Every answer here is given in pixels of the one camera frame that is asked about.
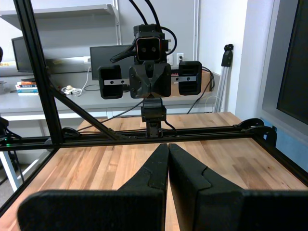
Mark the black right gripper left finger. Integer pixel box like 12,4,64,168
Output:
18,143,168,231

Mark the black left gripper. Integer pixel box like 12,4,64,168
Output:
98,60,203,100

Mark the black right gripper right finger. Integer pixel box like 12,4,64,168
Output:
168,143,308,231

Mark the black computer monitor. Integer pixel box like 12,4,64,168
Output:
11,36,34,73
90,45,138,81

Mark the silver tripod stand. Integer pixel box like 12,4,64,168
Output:
215,43,234,114

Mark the black device with green light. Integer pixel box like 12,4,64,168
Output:
0,115,24,148

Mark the stack of books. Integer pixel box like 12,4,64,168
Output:
15,81,39,96

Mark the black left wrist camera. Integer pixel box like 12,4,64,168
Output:
134,36,162,62

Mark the black braided cable sleeve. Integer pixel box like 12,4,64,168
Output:
110,45,136,62

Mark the thin black looped cable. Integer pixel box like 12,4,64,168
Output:
160,26,178,53

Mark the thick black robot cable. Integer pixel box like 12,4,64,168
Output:
144,0,161,26
128,0,148,25

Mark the white coiled cable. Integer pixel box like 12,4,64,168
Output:
61,66,92,96

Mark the black frame corner bracket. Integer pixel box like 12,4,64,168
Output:
238,117,265,132
249,125,278,146
62,127,78,138

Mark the white wall shelf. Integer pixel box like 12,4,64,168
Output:
0,4,121,31

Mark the black aluminium table frame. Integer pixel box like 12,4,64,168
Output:
0,0,308,214

